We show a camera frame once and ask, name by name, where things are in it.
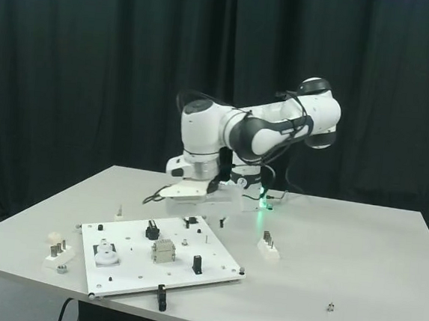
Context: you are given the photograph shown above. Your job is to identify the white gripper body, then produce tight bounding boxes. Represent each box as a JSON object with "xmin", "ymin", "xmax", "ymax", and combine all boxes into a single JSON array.
[{"xmin": 163, "ymin": 186, "xmax": 246, "ymax": 223}]

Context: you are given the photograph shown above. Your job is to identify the black power cable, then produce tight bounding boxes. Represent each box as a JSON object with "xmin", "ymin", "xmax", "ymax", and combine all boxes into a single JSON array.
[{"xmin": 282, "ymin": 146, "xmax": 314, "ymax": 196}]

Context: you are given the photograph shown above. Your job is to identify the flat white mounting plate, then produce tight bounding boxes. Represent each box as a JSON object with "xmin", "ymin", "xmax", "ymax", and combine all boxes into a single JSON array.
[{"xmin": 157, "ymin": 183, "xmax": 213, "ymax": 203}]

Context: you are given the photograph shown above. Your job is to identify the black D-SUB plug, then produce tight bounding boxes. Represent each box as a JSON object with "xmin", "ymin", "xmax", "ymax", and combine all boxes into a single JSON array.
[{"xmin": 156, "ymin": 282, "xmax": 171, "ymax": 302}]

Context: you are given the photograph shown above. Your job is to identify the metal waterproof plug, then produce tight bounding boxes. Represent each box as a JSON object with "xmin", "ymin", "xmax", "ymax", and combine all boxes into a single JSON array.
[{"xmin": 148, "ymin": 240, "xmax": 177, "ymax": 266}]

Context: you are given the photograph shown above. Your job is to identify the white task board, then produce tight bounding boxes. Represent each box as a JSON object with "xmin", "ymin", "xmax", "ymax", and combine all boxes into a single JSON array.
[{"xmin": 70, "ymin": 205, "xmax": 252, "ymax": 314}]

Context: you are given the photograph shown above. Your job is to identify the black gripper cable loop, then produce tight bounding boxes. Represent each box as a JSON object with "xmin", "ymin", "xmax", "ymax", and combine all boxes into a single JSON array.
[{"xmin": 142, "ymin": 188, "xmax": 168, "ymax": 207}]

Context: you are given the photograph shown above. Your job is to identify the white square peg holder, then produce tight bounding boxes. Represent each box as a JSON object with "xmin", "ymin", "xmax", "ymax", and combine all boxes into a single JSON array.
[{"xmin": 256, "ymin": 239, "xmax": 282, "ymax": 263}]

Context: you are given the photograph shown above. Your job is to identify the white round peg holder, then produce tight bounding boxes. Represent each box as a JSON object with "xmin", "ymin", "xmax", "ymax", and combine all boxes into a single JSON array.
[{"xmin": 41, "ymin": 245, "xmax": 77, "ymax": 272}]

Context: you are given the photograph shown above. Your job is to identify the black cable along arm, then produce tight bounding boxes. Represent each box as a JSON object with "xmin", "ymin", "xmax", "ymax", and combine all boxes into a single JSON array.
[{"xmin": 171, "ymin": 82, "xmax": 317, "ymax": 170}]

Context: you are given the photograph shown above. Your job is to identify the grey base cable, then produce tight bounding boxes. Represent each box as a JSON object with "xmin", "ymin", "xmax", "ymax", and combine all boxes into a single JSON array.
[{"xmin": 265, "ymin": 189, "xmax": 291, "ymax": 205}]

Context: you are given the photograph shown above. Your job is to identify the black curtain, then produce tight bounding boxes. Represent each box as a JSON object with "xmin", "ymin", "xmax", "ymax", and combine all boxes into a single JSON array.
[{"xmin": 0, "ymin": 0, "xmax": 429, "ymax": 259}]

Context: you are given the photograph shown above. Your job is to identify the white large gear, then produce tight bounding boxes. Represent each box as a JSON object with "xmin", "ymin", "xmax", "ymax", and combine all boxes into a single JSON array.
[{"xmin": 94, "ymin": 251, "xmax": 121, "ymax": 270}]

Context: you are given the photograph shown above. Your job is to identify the black hanging cable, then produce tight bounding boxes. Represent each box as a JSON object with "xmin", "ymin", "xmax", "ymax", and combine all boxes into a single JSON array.
[{"xmin": 58, "ymin": 296, "xmax": 76, "ymax": 321}]

